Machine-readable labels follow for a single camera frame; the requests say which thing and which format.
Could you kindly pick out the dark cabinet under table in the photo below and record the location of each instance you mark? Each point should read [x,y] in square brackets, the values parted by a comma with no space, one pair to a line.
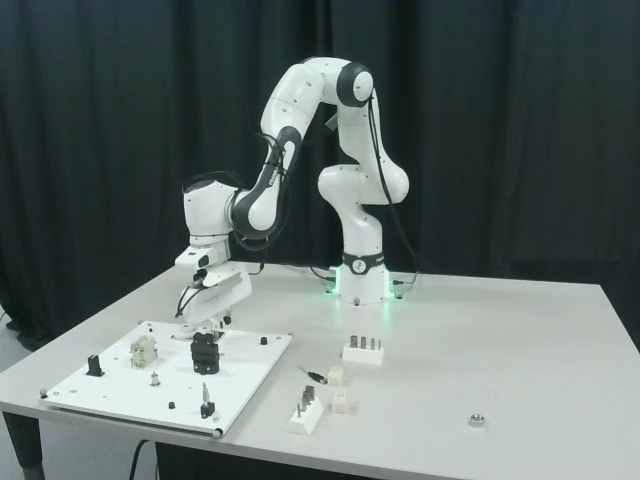
[190,467]

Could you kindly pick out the small white cube holder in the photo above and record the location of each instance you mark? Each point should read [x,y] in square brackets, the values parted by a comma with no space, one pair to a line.
[336,376]
[342,403]

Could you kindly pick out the beige waterproof plug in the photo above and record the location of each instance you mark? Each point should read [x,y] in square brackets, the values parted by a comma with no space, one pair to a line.
[139,353]

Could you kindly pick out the white task board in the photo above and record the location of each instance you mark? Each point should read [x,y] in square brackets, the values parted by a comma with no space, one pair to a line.
[150,395]

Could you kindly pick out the white round peg holder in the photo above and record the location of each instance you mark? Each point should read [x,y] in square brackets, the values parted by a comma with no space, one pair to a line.
[363,356]

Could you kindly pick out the black D-SUB plug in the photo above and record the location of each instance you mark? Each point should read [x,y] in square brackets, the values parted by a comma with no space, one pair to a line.
[204,355]

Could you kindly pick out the white square peg holder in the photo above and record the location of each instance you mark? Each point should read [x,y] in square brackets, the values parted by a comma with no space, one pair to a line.
[304,420]

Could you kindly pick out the metal nut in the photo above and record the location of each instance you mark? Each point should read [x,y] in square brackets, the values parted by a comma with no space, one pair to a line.
[477,420]

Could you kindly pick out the white large gear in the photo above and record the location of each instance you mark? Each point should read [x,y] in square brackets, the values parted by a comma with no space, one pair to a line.
[184,333]

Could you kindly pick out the black table leg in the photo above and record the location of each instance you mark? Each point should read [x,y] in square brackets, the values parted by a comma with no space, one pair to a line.
[22,445]

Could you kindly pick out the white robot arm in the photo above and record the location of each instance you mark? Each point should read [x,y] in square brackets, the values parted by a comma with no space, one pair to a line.
[360,240]

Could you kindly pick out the metal BNC plug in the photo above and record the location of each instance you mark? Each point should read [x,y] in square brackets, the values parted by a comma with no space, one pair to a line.
[156,380]

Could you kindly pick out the black Ethernet plug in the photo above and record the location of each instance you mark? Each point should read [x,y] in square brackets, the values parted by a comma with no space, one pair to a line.
[95,366]

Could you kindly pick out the black curtain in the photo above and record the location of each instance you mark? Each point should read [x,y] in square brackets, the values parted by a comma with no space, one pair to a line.
[100,100]

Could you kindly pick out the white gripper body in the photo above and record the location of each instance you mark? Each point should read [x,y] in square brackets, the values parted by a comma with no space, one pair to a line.
[225,300]

